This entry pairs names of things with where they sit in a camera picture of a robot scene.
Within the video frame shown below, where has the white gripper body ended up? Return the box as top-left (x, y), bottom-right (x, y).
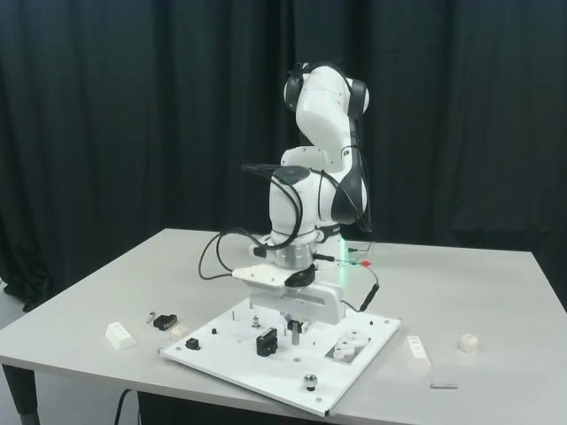
top-left (246, 282), bottom-right (344, 328)

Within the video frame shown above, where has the long white peg holder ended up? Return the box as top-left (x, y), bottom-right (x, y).
top-left (406, 335), bottom-right (432, 369)

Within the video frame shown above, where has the black D-SUB plug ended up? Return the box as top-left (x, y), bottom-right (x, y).
top-left (255, 327), bottom-right (279, 358)

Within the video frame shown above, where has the white large gear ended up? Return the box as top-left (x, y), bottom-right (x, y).
top-left (346, 329), bottom-right (371, 350)

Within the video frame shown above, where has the white task board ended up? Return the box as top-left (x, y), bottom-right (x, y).
top-left (156, 297), bottom-right (404, 418)

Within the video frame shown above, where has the white wedge-shaped holder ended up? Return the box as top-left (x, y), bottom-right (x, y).
top-left (105, 322), bottom-right (139, 352)

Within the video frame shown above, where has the black curtain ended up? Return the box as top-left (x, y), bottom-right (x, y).
top-left (0, 0), bottom-right (567, 313)

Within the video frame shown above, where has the dark table leg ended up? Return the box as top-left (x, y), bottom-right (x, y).
top-left (0, 363), bottom-right (37, 425)

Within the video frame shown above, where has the thin black rod on wire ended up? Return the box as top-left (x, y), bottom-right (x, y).
top-left (312, 252), bottom-right (382, 312)

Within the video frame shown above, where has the black looped cable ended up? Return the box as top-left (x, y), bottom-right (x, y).
top-left (198, 228), bottom-right (268, 282)

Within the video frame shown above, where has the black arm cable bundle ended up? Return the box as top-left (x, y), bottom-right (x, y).
top-left (240, 162), bottom-right (312, 243)

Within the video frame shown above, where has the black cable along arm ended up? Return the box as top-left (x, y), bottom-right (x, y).
top-left (316, 77), bottom-right (374, 235)

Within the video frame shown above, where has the black cable under table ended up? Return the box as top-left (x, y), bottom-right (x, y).
top-left (115, 388), bottom-right (139, 425)

